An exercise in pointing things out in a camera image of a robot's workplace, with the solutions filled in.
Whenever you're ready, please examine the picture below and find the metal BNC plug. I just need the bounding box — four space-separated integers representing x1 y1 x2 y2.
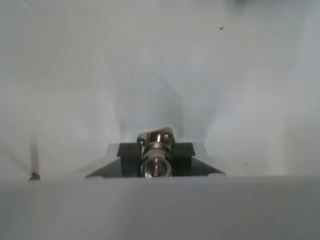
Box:
140 142 174 178

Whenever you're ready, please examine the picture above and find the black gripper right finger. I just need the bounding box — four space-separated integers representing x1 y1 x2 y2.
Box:
171 141 227 177

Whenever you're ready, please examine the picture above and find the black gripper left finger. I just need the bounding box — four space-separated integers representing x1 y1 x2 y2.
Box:
84 141 144 179

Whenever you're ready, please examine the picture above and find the white task board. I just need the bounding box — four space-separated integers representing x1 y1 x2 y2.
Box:
0 0 320 180

